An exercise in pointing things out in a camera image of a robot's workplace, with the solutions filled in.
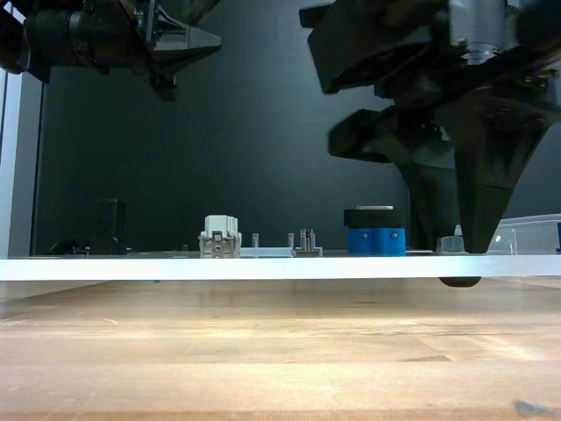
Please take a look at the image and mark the blue connector with black top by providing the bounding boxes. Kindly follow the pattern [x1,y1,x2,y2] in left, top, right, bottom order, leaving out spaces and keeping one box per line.
[343,204,408,256]

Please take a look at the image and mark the clear plastic tub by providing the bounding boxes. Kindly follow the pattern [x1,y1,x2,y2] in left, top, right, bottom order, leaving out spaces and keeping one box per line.
[493,213,561,256]

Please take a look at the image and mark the small silver connector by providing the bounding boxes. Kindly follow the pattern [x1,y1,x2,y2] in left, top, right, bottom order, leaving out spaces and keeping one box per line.
[292,227,324,258]

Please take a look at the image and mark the clear acrylic block with pegs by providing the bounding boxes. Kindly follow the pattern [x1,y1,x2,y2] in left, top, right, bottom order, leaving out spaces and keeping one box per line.
[239,232,295,258]

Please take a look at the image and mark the black clamp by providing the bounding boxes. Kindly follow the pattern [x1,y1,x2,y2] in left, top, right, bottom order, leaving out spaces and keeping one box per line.
[89,197,131,256]

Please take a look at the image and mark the beige connector housing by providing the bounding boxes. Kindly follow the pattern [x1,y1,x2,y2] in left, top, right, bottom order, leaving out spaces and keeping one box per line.
[197,214,244,259]

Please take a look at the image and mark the white plastic board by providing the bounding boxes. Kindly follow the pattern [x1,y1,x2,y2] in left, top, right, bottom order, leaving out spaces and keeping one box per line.
[0,248,561,282]

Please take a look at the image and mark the grey window frame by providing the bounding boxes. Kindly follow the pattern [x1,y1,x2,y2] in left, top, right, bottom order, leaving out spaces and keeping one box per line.
[0,65,45,259]

